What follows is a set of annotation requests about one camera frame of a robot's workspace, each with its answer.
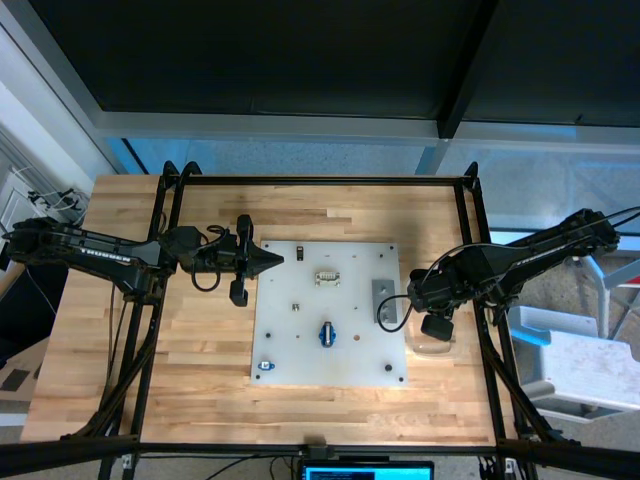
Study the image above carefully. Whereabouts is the tangled cable bundle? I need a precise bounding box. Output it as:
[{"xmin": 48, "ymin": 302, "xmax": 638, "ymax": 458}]
[{"xmin": 22, "ymin": 187, "xmax": 91, "ymax": 221}]

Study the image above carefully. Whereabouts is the black looped cable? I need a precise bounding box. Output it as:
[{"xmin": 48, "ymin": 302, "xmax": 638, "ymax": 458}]
[
  {"xmin": 375, "ymin": 293, "xmax": 416, "ymax": 335},
  {"xmin": 191, "ymin": 267, "xmax": 224, "ymax": 293}
]

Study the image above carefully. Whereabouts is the grey metal peg block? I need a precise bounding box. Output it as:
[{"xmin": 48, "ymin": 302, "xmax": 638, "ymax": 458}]
[{"xmin": 371, "ymin": 278, "xmax": 399, "ymax": 325}]

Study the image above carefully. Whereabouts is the brown cardboard box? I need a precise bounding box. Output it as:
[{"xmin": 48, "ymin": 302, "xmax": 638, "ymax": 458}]
[{"xmin": 0, "ymin": 334, "xmax": 51, "ymax": 401}]

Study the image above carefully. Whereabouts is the blue round clamp holder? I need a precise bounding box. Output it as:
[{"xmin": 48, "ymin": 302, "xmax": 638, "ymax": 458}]
[{"xmin": 316, "ymin": 321, "xmax": 339, "ymax": 352}]

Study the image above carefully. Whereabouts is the black wall pillar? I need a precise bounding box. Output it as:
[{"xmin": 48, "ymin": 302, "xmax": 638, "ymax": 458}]
[{"xmin": 437, "ymin": 0, "xmax": 501, "ymax": 140}]

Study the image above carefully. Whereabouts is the white task board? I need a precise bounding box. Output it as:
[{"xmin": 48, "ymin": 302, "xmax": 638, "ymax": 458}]
[{"xmin": 248, "ymin": 239, "xmax": 410, "ymax": 389}]

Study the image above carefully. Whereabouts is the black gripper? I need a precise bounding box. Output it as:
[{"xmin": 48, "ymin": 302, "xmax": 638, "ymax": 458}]
[
  {"xmin": 217, "ymin": 214, "xmax": 285, "ymax": 307},
  {"xmin": 406, "ymin": 268, "xmax": 456, "ymax": 344}
]

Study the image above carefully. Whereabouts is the black aluminium frame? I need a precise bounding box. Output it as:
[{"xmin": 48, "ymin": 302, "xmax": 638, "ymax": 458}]
[{"xmin": 0, "ymin": 159, "xmax": 640, "ymax": 480}]

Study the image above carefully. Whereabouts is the laptop screen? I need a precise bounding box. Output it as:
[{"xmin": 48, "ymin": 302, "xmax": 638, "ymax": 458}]
[{"xmin": 298, "ymin": 459, "xmax": 435, "ymax": 480}]

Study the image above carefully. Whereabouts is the clear plastic tub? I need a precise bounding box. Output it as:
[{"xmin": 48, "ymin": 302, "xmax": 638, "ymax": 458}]
[{"xmin": 403, "ymin": 284, "xmax": 464, "ymax": 359}]

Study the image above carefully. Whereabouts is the white metal step stool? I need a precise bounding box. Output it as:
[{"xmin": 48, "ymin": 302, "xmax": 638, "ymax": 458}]
[{"xmin": 509, "ymin": 304, "xmax": 640, "ymax": 426}]

